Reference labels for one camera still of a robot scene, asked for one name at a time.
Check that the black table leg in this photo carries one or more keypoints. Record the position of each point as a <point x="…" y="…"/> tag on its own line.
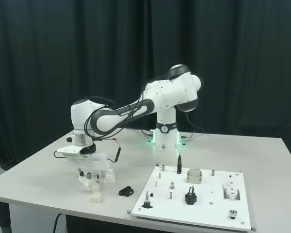
<point x="1" y="216"/>

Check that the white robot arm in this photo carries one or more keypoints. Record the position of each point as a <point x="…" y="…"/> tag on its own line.
<point x="169" y="97"/>

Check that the white small gear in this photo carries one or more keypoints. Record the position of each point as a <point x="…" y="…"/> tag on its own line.
<point x="233" y="195"/>

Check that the white large gear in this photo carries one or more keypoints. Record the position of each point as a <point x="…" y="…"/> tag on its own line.
<point x="230" y="184"/>

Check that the metal BNC plug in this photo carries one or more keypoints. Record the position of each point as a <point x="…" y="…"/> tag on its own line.
<point x="171" y="185"/>

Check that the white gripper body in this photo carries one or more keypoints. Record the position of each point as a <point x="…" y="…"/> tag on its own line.
<point x="92" y="161"/>

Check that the white medium gear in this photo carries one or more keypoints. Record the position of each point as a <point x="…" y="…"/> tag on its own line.
<point x="229" y="190"/>

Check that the metal bolt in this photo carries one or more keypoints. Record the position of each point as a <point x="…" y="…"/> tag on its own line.
<point x="233" y="213"/>

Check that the white peg holder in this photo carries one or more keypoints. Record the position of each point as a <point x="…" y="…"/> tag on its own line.
<point x="96" y="197"/>
<point x="109" y="176"/>
<point x="94" y="188"/>
<point x="85" y="182"/>

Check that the black D-SUB plug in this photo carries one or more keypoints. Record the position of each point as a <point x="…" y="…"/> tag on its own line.
<point x="126" y="191"/>

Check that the metal waterproof plug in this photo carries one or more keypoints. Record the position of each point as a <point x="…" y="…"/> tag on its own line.
<point x="147" y="199"/>

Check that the black curtain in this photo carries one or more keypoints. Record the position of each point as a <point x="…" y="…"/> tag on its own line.
<point x="63" y="48"/>

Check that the white task board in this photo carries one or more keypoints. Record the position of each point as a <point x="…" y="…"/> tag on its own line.
<point x="196" y="211"/>

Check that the black Ethernet plug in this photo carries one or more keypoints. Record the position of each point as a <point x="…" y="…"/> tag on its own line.
<point x="190" y="194"/>

